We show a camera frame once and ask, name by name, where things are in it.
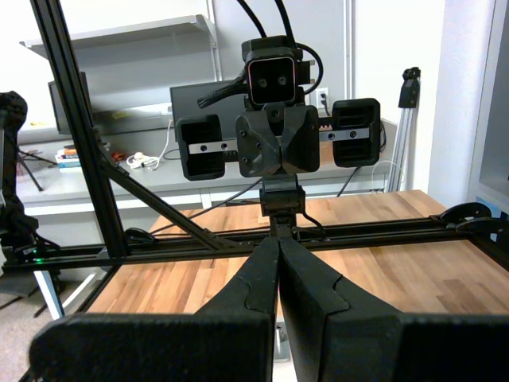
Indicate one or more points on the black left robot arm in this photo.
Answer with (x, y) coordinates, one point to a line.
(282, 199)

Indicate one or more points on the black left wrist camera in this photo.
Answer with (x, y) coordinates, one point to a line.
(270, 81)

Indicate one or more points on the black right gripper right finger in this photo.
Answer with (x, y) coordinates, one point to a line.
(358, 346)

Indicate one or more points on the dark grey monitor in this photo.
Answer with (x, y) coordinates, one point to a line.
(185, 101)

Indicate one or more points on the stack of books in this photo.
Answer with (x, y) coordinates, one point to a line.
(69, 161)

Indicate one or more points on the white wall shelf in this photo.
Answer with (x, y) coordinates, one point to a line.
(119, 36)

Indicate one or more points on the black tripod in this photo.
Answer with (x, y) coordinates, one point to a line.
(24, 157)

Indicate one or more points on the black aluminium frame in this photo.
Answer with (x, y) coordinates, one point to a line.
(81, 119)

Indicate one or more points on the white metal leg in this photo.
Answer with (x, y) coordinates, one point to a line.
(49, 294)

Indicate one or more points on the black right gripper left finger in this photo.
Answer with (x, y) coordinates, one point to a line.
(222, 342)

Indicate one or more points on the grey desk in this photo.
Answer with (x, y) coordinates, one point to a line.
(167, 181)

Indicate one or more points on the white wall outlet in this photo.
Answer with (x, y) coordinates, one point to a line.
(322, 95)

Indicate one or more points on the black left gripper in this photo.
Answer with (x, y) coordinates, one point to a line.
(200, 159)

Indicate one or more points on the aluminium stand with black head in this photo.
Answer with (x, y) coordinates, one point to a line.
(409, 87)

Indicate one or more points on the small red object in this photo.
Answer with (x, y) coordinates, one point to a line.
(118, 157)

